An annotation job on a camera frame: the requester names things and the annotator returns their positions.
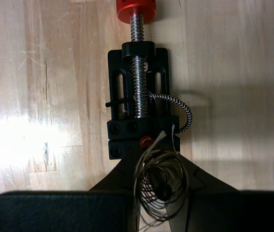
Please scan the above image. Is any black vise with red knob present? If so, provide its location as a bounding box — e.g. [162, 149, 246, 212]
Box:
[105, 0, 181, 160]

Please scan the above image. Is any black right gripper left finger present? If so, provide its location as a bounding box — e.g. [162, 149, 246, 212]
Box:
[0, 142, 152, 232]

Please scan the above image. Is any black zip tie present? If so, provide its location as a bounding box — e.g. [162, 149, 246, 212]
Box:
[105, 100, 135, 108]

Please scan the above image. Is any black white braided cable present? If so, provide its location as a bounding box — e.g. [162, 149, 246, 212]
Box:
[148, 92, 193, 135]

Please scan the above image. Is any red rca socket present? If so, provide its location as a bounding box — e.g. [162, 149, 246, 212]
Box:
[140, 136, 153, 148]

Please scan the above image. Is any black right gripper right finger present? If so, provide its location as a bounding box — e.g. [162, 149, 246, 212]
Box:
[158, 142, 274, 232]

